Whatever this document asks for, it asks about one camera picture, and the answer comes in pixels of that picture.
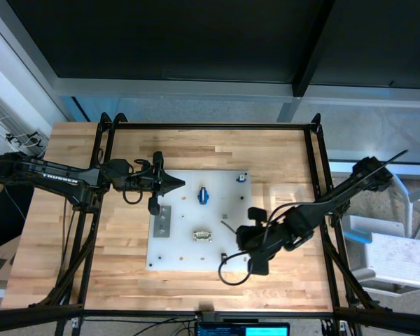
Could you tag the white step stool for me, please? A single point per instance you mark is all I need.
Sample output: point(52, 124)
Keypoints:
point(395, 259)

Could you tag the blue and silver connector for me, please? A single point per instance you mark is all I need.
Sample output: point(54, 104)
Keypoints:
point(199, 200)

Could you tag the small white blue connector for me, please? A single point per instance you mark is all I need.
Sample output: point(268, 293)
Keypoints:
point(241, 178)

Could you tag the black aluminium frame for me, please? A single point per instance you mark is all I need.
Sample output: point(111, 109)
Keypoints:
point(28, 315)

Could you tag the white board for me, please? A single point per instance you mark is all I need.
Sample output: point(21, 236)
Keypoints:
point(210, 217)

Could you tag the grey metal plate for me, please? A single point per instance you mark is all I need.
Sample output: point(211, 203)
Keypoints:
point(157, 231)

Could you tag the screen with blue edge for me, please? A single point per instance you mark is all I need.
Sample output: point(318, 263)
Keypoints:
point(259, 330)

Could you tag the clear plastic tub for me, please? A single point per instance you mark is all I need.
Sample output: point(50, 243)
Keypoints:
point(283, 192)

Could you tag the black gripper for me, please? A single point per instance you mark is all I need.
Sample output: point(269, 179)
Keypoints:
point(143, 182)
point(262, 241)

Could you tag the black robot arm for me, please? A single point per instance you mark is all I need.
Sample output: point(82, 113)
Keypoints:
point(336, 199)
point(56, 176)

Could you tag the black table-level camera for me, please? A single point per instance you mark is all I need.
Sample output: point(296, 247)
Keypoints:
point(210, 316)

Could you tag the beige connector housing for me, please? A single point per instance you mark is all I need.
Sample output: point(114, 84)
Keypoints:
point(202, 236)

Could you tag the black bag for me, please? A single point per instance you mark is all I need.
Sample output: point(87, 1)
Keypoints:
point(0, 217)

